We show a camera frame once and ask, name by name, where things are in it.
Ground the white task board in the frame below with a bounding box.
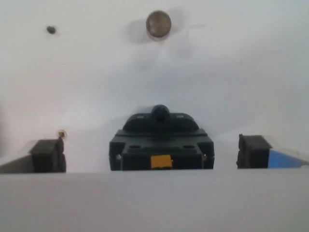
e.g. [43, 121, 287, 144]
[0, 0, 309, 174]

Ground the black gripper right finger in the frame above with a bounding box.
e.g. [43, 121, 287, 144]
[236, 134, 309, 170]

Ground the metal round peg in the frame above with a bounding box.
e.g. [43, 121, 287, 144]
[145, 10, 172, 41]

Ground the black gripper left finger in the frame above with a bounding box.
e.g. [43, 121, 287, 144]
[0, 139, 67, 174]

